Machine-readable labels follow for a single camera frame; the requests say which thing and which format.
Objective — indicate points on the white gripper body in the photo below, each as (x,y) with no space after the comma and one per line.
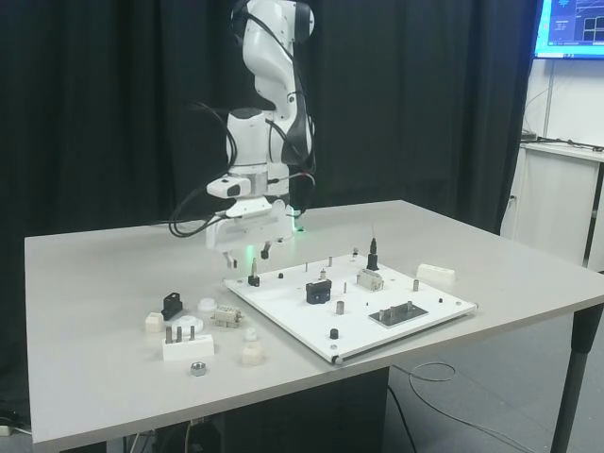
(245,233)

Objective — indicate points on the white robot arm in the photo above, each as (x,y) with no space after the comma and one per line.
(264,94)

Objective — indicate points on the black D-SUB plug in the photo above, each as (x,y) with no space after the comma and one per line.
(171,304)

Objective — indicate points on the white medium gear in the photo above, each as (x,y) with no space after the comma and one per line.
(206,305)

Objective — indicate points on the beige waterproof plug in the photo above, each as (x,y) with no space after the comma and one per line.
(222,316)

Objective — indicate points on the metal BNC plug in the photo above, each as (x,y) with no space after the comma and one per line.
(323,273)

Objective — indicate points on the white large gear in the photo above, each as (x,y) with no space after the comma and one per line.
(186,323)

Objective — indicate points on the metal square peg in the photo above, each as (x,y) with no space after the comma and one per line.
(168,334)

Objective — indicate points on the white peg holder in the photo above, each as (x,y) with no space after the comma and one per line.
(189,350)

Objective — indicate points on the metal hex bolt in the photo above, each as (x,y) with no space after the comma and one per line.
(196,369)

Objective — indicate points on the white task board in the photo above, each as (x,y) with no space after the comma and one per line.
(377,325)

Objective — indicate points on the white empty holder block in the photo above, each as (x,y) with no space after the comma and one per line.
(435,273)

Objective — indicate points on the black curtain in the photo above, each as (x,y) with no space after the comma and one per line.
(94,94)

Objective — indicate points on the white cabinet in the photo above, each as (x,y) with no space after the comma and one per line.
(552,198)

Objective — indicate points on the black table leg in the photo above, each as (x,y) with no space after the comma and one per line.
(573,368)

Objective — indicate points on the blue screen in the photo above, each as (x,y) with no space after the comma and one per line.
(571,28)

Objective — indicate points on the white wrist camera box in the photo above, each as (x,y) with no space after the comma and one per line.
(226,187)

